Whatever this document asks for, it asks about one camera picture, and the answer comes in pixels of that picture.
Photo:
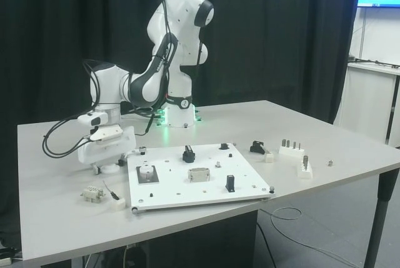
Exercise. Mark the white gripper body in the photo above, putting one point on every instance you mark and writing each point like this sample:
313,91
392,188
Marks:
109,150

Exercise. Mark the white large gear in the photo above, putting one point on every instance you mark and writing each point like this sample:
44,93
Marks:
111,169

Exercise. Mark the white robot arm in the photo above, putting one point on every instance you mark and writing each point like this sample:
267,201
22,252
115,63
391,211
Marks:
184,30

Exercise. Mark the white medium gear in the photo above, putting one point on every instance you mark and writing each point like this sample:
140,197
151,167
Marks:
146,172

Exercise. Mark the beige multi-pin connector plug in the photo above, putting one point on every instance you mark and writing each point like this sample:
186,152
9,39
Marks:
90,194

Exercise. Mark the small white plug holder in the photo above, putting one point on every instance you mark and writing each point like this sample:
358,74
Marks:
118,205

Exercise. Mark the black waterproof plug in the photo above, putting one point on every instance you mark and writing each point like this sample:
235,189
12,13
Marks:
188,155

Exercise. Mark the beige connector socket housing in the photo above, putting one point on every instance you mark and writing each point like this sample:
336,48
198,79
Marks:
198,176

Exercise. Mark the white task board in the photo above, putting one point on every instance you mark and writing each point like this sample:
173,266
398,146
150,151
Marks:
200,193

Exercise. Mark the metal BNC plug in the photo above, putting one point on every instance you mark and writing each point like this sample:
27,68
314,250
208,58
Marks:
217,164

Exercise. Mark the black USB plug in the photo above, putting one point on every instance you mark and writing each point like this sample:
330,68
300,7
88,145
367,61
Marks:
230,184

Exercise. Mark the black curtain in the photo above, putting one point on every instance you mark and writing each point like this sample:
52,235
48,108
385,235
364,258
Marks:
62,46

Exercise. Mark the white power strip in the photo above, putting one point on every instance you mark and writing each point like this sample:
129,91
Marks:
7,257

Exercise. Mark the black D-SUB plug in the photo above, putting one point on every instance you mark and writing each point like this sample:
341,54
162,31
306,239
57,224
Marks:
257,147

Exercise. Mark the white D-SUB plug holder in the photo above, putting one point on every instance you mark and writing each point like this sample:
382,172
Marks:
269,157

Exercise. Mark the metal square peg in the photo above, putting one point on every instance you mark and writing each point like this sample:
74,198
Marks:
284,143

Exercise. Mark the white four-peg holder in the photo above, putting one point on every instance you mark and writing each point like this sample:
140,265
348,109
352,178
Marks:
289,151

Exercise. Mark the white stepped peg holder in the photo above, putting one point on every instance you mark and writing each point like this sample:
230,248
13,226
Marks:
305,171

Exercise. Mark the small metal bolt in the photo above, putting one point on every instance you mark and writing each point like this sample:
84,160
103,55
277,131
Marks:
330,163

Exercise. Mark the white cabinet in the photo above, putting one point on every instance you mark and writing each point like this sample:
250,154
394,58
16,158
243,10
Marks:
368,102

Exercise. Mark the black table leg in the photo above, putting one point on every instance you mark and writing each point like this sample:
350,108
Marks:
379,218

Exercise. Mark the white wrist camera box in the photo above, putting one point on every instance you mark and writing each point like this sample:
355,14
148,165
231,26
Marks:
92,119

